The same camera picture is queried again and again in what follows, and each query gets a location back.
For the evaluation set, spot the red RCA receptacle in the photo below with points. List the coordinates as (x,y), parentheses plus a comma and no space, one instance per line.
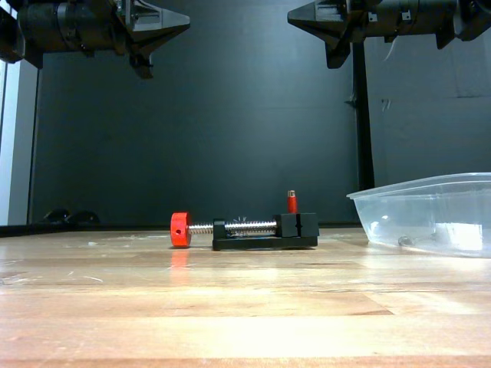
(292,203)

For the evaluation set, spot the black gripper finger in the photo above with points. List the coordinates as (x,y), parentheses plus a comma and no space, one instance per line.
(326,11)
(328,31)
(161,19)
(153,40)

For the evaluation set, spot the black clamp with red knob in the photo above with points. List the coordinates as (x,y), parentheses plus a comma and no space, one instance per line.
(295,230)

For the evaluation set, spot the clear plastic tub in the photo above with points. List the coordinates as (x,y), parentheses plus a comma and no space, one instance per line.
(422,199)

